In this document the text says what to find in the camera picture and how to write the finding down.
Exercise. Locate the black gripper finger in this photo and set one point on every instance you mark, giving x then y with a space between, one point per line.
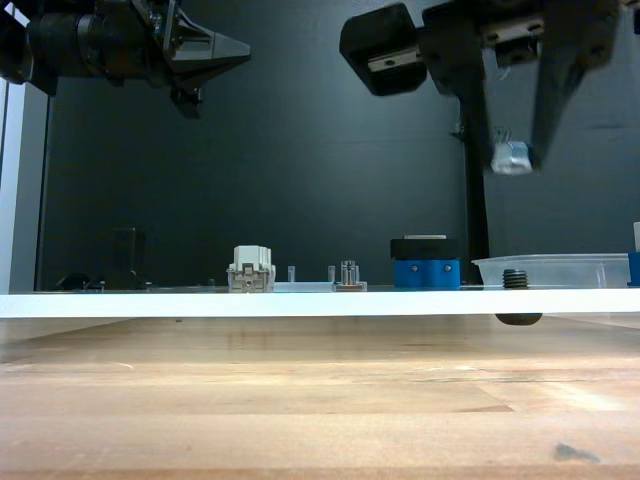
457 60
200 72
575 50
200 45

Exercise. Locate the silver M12 hex nut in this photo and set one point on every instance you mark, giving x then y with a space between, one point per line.
510 159

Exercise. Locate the beige connector housing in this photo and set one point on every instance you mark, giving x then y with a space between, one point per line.
251 270

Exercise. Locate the clear plastic tub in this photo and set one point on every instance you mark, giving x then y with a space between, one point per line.
575 272

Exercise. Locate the black M12 threaded stud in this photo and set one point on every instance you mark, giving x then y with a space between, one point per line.
516 279

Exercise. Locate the white board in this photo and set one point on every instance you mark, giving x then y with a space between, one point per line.
250 305

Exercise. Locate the aluminium plate with posts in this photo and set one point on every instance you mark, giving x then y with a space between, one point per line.
305 287

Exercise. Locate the black rubber foot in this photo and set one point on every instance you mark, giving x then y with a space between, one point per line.
518 319

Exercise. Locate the black aluminium frame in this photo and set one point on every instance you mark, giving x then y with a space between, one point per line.
475 210

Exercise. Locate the white window frame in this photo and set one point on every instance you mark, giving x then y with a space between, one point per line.
25 200

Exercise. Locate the blue mount with black connector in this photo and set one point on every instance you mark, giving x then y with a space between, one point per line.
426 272

